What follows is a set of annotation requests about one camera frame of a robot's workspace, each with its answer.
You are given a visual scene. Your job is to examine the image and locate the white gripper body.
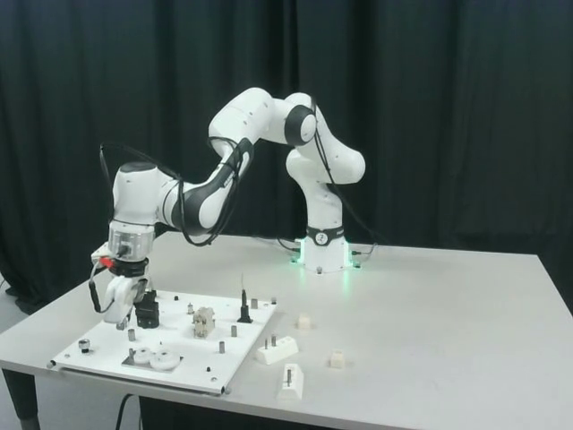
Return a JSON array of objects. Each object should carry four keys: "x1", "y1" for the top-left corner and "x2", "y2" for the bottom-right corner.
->
[{"x1": 103, "y1": 275, "x2": 138, "y2": 325}]

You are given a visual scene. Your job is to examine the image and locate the white large gear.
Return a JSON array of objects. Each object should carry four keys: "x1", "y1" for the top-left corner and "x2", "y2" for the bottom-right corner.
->
[{"x1": 149, "y1": 351, "x2": 181, "y2": 374}]

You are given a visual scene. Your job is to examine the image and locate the black D-SUB plug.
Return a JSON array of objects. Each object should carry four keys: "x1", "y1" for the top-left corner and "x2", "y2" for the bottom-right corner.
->
[{"x1": 133, "y1": 289, "x2": 161, "y2": 331}]

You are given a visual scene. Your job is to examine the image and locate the white task board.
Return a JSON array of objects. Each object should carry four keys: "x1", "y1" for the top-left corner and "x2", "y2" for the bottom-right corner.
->
[{"x1": 47, "y1": 288, "x2": 279, "y2": 398}]

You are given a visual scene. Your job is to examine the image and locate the grey table leg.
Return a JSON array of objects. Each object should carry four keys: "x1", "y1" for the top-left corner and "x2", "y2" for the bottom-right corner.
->
[{"x1": 0, "y1": 367, "x2": 38, "y2": 430}]

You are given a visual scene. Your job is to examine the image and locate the long white peg holder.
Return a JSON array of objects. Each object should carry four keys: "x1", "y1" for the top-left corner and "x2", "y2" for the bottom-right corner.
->
[
  {"x1": 276, "y1": 362, "x2": 306, "y2": 400},
  {"x1": 255, "y1": 337, "x2": 300, "y2": 366}
]

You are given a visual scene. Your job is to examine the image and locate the black curtain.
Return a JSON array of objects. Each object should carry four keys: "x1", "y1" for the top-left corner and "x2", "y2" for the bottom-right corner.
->
[{"x1": 0, "y1": 0, "x2": 573, "y2": 295}]

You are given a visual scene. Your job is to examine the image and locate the silver sensor ring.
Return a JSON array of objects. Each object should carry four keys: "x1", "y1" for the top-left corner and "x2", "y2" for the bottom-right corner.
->
[{"x1": 108, "y1": 222, "x2": 155, "y2": 262}]

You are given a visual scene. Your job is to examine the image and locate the black cable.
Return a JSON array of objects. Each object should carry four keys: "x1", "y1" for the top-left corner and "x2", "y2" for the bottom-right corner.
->
[
  {"x1": 310, "y1": 102, "x2": 379, "y2": 262},
  {"x1": 115, "y1": 392, "x2": 141, "y2": 430},
  {"x1": 98, "y1": 141, "x2": 257, "y2": 247}
]

